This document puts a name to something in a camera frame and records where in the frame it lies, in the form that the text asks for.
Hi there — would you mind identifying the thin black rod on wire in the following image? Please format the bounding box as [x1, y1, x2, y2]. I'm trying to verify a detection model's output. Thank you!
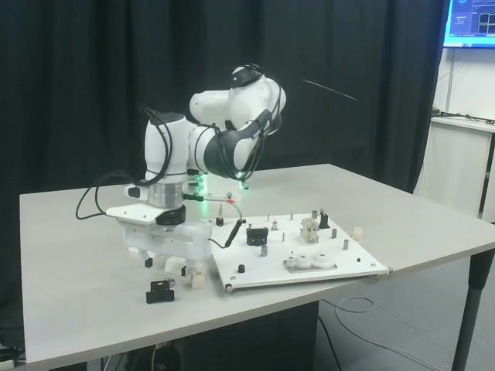
[183, 191, 249, 250]

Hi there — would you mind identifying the black looped wrist cable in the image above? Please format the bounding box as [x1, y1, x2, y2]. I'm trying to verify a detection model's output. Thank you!
[75, 171, 137, 220]

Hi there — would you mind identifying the grey floor cable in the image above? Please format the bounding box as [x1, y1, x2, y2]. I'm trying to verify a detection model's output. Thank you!
[318, 294, 495, 371]

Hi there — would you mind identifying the white task board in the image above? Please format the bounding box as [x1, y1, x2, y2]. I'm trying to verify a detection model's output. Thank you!
[207, 210, 391, 294]

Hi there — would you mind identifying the black curtain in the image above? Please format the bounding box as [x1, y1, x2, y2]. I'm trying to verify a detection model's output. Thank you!
[0, 0, 453, 202]

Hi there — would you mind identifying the blue screen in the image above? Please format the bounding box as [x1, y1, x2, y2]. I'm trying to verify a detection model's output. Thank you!
[442, 0, 495, 50]

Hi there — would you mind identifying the flat white mounting plate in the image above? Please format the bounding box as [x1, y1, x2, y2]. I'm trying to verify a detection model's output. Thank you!
[105, 203, 164, 227]

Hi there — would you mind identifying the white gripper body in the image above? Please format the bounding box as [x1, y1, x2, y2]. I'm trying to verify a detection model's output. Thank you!
[122, 223, 213, 268]

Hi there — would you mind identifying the dark table leg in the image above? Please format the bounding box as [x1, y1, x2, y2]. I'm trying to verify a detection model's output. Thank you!
[451, 253, 487, 371]

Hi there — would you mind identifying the black D-SUB plug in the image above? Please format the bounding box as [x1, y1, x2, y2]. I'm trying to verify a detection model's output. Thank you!
[145, 278, 178, 307]

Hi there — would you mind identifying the white cabinet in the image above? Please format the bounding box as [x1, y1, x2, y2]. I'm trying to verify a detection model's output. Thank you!
[418, 48, 495, 224]

